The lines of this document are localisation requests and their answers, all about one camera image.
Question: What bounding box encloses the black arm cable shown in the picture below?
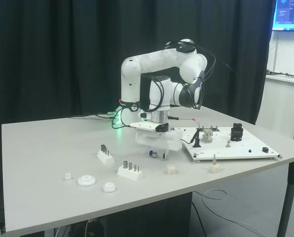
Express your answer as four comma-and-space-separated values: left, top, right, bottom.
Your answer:
146, 40, 237, 111

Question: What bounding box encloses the black D-SUB plug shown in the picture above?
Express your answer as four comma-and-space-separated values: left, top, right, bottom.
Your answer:
230, 121, 245, 143

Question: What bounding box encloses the blue screen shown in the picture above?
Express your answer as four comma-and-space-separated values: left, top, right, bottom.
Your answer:
271, 0, 294, 32

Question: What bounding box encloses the white large gear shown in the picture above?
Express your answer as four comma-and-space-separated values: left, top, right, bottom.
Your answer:
77, 174, 97, 189

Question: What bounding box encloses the white peg holder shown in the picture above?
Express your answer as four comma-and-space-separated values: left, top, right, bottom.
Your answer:
117, 167, 146, 182
96, 149, 115, 164

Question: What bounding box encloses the black cable on cabinet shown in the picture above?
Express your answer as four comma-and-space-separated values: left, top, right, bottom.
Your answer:
265, 69, 294, 81

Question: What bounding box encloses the grey floor cable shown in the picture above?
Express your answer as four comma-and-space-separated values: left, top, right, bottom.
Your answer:
202, 188, 290, 237

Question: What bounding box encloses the white medium gear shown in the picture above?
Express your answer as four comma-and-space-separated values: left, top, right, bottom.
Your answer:
102, 182, 118, 193

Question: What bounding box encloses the black waterproof plug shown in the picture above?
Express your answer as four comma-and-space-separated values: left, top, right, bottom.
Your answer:
193, 133, 202, 149

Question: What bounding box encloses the white task board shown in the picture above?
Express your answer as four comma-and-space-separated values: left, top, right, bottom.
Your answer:
180, 125, 284, 164

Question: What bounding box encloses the black base cable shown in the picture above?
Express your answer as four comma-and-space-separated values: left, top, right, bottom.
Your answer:
69, 112, 124, 129

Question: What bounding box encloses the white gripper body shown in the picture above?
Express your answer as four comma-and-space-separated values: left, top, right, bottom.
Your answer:
135, 130, 183, 152

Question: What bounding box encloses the black floor cable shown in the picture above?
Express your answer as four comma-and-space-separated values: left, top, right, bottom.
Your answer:
191, 196, 213, 237

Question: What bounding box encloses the dark table leg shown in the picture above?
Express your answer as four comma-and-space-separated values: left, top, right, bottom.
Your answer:
282, 154, 294, 237

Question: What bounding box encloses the black curtain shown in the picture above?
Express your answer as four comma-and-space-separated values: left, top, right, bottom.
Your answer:
0, 0, 277, 129

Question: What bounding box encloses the thin black rod red tag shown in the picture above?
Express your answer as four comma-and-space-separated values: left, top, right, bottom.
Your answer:
169, 116, 202, 145

